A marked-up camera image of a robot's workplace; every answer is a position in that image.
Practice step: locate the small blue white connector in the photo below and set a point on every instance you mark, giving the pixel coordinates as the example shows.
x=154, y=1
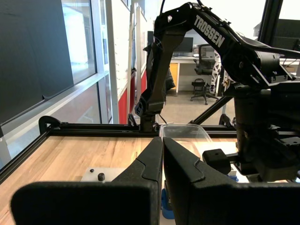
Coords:
x=232, y=175

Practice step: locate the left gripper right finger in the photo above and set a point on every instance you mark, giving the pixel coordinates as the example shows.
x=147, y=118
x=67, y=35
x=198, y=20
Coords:
x=222, y=206

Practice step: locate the white desk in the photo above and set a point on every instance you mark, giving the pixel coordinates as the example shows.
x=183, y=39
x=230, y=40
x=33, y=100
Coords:
x=185, y=59

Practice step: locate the black aluminium frame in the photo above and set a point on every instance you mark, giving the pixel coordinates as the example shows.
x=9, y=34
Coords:
x=93, y=130

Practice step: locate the white lattice stand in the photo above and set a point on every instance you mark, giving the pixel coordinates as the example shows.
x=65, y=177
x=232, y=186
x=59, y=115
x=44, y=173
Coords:
x=215, y=70

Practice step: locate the clear plastic tub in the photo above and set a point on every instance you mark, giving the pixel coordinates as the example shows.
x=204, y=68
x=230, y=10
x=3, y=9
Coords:
x=185, y=133

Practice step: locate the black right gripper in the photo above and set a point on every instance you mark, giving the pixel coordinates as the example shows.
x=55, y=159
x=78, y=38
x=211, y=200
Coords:
x=269, y=159

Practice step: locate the white board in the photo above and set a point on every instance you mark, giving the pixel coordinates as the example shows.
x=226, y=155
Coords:
x=107, y=173

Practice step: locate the blue connector block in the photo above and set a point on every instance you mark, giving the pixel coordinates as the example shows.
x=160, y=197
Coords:
x=167, y=208

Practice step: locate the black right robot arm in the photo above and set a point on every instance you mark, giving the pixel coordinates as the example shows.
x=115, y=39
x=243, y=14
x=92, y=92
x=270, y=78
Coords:
x=234, y=54

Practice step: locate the black stool chair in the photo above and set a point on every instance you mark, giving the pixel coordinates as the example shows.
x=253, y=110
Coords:
x=199, y=86

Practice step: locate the dark computer monitor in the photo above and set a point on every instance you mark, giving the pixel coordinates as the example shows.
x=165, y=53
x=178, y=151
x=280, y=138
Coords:
x=187, y=45
x=288, y=30

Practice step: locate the yellow cabinet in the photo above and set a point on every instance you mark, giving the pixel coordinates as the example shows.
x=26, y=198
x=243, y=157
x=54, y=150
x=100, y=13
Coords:
x=174, y=75

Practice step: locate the black socket head screw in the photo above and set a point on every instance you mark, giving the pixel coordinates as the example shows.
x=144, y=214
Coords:
x=101, y=177

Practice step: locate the black office chair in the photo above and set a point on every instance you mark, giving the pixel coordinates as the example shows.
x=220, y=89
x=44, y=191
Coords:
x=206, y=63

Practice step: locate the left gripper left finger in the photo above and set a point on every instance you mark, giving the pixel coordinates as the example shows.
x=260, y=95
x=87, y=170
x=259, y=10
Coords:
x=93, y=206

